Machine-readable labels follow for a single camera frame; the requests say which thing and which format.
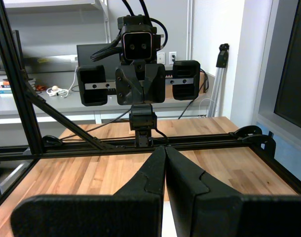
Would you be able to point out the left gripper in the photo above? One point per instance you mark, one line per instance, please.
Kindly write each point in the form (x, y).
(92, 74)

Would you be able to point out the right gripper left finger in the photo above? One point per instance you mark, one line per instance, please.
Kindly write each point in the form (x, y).
(91, 217)

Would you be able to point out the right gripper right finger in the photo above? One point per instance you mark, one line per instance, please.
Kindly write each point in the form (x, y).
(239, 217)

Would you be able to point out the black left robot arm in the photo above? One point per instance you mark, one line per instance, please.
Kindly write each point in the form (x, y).
(143, 118)

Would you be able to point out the grey counter desk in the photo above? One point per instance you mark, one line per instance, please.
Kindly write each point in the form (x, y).
(74, 103)

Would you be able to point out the white mounting board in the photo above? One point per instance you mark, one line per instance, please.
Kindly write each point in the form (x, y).
(169, 222)

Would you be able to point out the small orange item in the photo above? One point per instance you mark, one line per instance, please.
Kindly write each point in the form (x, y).
(40, 87)

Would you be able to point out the stack of books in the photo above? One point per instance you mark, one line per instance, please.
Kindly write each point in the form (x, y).
(5, 86)

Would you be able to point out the white wall outlet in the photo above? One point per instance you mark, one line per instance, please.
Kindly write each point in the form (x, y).
(172, 58)
(161, 58)

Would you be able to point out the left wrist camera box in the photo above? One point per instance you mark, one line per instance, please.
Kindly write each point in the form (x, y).
(137, 45)

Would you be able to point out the aluminium post black cap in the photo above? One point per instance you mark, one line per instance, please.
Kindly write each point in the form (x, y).
(222, 56)

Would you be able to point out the white wall shelf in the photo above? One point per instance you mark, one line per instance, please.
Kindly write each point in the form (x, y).
(54, 6)

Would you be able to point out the black aluminium frame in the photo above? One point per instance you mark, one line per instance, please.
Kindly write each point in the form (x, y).
(22, 98)

